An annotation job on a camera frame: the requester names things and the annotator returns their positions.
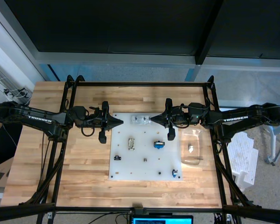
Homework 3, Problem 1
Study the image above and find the white task board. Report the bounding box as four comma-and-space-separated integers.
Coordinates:
108, 112, 184, 182

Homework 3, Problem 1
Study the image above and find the brown cardboard sheet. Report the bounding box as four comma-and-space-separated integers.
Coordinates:
0, 155, 16, 187

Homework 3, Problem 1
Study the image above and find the white foam packing block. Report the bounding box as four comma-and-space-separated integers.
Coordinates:
227, 130, 259, 192

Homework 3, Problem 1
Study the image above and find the clear plastic tub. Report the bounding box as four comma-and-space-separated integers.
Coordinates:
181, 127, 205, 167

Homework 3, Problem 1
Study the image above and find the grey metal stand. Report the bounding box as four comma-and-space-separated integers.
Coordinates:
259, 114, 280, 167

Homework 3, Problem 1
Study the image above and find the black metal frame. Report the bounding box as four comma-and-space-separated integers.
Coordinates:
0, 74, 280, 224

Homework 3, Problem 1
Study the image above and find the clear acrylic block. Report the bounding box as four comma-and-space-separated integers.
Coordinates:
130, 114, 153, 126

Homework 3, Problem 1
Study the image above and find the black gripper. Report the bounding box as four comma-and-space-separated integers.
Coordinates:
151, 98, 190, 141
89, 100, 125, 144

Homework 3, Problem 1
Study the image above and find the laptop screen with blue edge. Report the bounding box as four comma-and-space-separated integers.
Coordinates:
130, 215, 194, 224

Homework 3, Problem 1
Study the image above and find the small table camera box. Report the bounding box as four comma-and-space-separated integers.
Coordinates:
132, 202, 147, 215

